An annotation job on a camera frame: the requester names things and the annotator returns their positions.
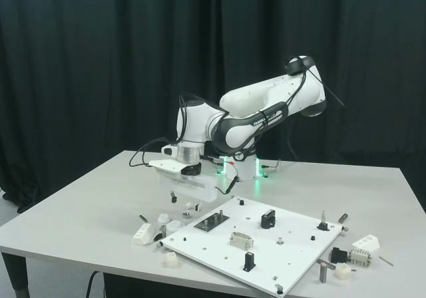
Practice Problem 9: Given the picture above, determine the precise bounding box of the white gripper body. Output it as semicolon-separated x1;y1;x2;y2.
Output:
155;170;223;203

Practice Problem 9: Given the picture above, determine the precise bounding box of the black flange band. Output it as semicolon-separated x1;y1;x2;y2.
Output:
180;164;203;177

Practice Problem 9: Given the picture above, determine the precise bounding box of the white large gear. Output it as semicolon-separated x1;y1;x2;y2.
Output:
165;220;185;236

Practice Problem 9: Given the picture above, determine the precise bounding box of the flat white mounting plate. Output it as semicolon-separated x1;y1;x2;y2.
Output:
148;159;188;174

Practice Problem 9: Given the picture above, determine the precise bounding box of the white holder with holes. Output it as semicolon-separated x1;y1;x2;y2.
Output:
351;233;381;254
131;222;155;247

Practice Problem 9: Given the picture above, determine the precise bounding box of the white task board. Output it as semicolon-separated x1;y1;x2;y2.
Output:
158;196;345;294

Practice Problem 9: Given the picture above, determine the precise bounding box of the small white holder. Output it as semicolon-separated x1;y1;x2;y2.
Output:
161;252;179;269
333;263;352;279

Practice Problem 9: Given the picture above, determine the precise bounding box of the black D-SUB plug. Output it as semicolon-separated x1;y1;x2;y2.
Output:
329;246;349;265

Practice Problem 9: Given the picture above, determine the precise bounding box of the black curtain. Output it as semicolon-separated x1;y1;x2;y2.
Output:
0;0;426;214

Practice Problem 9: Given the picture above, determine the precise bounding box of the beige waterproof plug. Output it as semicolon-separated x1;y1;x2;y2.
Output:
347;247;375;265

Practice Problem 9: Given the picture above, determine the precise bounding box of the black table leg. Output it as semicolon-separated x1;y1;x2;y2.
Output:
1;251;27;298

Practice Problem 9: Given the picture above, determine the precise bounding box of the thin black rod on wire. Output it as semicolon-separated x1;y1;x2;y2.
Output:
214;175;240;196

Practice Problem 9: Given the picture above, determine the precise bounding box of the silver flange ring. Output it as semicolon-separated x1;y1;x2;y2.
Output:
176;144;201;164

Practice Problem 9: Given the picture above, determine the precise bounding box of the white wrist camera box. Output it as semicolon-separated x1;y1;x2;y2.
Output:
160;144;182;156

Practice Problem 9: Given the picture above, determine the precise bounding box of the black camera cable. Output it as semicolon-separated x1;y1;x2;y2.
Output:
128;138;172;170

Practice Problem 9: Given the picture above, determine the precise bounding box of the grey base cable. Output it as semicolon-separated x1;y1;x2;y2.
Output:
262;159;284;173

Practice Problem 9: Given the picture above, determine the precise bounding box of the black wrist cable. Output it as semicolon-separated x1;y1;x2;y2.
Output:
178;91;200;136

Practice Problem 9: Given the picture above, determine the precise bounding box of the black floor cable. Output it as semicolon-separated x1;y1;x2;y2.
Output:
87;270;101;298

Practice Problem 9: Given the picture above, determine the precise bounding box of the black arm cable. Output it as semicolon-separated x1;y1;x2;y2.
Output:
259;57;322;126

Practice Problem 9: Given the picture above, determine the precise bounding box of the black cable tie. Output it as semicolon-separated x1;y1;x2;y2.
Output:
324;87;346;107

